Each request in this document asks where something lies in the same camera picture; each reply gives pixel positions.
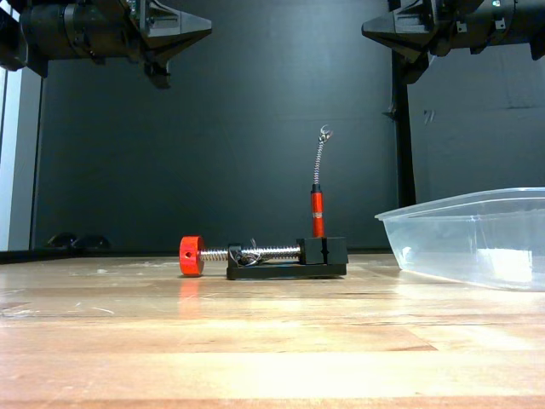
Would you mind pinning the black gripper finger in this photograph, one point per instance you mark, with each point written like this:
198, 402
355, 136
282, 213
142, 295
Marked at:
179, 44
383, 23
193, 20
396, 44

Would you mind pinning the clear plastic tub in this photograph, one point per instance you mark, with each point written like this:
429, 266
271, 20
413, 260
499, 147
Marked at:
426, 238

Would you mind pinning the black clamp with red knob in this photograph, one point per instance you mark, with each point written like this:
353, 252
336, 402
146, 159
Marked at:
323, 255

